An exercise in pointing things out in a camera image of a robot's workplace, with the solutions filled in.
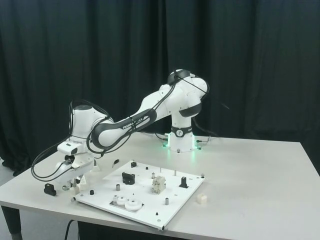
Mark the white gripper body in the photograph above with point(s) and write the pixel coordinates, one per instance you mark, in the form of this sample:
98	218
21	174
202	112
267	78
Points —
65	175

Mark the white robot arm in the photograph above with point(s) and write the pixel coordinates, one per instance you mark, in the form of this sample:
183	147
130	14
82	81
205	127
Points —
175	100

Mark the white small holder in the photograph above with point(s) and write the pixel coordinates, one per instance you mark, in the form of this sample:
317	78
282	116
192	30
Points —
74	191
82	182

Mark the black D-SUB plug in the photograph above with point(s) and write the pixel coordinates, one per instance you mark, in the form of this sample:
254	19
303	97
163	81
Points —
50	190

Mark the metal round peg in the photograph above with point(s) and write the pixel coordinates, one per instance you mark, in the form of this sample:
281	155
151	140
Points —
117	187
166	201

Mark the white small gear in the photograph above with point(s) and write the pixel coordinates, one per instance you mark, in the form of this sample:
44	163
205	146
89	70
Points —
114	197

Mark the white medium gear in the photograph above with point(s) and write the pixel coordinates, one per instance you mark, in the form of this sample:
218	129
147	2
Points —
122	200

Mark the dark table leg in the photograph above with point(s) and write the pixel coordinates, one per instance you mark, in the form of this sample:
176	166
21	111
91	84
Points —
11	222

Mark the white large gear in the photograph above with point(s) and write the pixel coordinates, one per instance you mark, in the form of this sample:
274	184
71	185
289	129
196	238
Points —
133	205

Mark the white task board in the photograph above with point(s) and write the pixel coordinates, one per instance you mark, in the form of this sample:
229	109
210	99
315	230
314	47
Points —
142	205

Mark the black curtain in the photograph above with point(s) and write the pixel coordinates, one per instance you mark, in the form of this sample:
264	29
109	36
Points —
75	50

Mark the white block holder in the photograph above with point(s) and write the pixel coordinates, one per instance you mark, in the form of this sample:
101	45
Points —
201	199

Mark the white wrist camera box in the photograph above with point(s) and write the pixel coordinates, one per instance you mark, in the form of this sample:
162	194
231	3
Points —
66	147

